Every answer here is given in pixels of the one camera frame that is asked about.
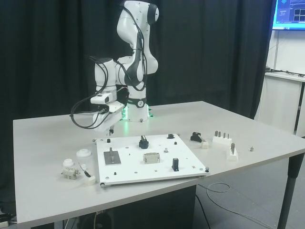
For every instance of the white task board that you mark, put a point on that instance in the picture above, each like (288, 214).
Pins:
(147, 162)

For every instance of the dark table leg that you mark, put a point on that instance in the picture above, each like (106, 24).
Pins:
(289, 190)

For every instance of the black D-SUB plug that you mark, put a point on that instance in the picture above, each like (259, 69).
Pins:
(196, 137)

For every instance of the beige waterproof plug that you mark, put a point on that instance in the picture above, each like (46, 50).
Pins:
(70, 173)

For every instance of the blue screen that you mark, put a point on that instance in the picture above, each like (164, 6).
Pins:
(289, 14)

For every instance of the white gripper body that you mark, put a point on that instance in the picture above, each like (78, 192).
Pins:
(104, 120)

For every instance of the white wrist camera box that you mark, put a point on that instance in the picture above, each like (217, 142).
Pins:
(102, 99)

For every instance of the white medium gear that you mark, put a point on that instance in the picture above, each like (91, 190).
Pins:
(67, 164)

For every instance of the large metal square peg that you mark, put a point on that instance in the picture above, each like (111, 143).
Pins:
(216, 133)

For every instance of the black bolt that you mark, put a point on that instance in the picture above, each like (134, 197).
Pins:
(108, 140)

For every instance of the black curtain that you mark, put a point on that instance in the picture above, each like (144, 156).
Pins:
(47, 47)

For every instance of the white square peg holder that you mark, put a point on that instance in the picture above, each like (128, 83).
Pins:
(221, 140)

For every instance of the white cabinet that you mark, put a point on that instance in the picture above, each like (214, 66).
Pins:
(281, 102)

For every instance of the white large gear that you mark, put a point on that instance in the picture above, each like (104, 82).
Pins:
(84, 153)

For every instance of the flat white mounting plate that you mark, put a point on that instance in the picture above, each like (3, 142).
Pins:
(116, 107)

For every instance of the large metal round peg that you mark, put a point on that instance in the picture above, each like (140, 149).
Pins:
(233, 146)

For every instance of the metal USB plug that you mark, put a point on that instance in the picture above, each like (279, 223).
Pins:
(202, 140)

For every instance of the white round peg holder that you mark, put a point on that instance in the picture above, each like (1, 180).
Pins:
(232, 156)

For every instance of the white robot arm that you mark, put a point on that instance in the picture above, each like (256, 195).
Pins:
(133, 59)

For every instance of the small white plug holder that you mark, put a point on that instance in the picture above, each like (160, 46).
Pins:
(89, 180)
(205, 145)

